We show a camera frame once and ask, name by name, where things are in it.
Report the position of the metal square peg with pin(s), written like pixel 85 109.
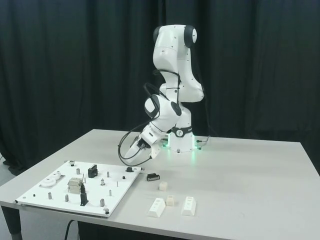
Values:
pixel 102 202
pixel 66 198

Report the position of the white cube holder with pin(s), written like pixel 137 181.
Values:
pixel 163 186

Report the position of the black table leg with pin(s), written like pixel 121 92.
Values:
pixel 10 220

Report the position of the white task board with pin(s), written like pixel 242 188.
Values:
pixel 62 190

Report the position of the white long holder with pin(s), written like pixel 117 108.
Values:
pixel 156 207

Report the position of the black Ethernet plug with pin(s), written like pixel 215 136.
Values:
pixel 83 197

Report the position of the black curtain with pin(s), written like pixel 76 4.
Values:
pixel 62 62

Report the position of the white small holder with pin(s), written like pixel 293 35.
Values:
pixel 170 200

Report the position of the metal BNC plug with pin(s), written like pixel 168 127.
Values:
pixel 102 182

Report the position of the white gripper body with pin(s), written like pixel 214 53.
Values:
pixel 136 155

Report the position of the metal round peg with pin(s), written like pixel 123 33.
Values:
pixel 109 193
pixel 50 195

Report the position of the white medium gear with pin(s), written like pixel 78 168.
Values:
pixel 56 175

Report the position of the black D-SUB plug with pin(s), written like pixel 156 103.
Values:
pixel 153 177

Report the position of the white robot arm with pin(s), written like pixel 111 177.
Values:
pixel 172 57

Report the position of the white two-hole holder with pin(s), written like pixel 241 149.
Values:
pixel 189 205

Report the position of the white large gear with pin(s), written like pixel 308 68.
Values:
pixel 47 184

